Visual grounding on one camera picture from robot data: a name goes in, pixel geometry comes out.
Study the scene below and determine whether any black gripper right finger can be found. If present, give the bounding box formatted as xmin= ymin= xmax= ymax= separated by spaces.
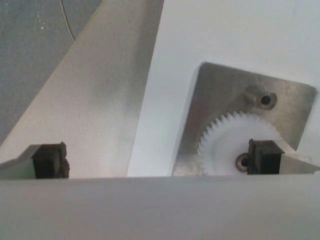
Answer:
xmin=246 ymin=139 xmax=320 ymax=176

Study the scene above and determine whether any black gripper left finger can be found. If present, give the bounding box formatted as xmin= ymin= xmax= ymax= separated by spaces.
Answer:
xmin=0 ymin=140 xmax=71 ymax=180

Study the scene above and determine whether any white medium gear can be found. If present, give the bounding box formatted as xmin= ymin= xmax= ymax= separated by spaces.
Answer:
xmin=198 ymin=110 xmax=279 ymax=176

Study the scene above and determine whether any white task board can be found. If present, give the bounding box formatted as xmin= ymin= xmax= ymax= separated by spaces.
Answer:
xmin=126 ymin=0 xmax=320 ymax=178

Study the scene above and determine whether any grey floor cable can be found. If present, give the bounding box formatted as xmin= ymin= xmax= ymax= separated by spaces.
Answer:
xmin=59 ymin=0 xmax=76 ymax=41

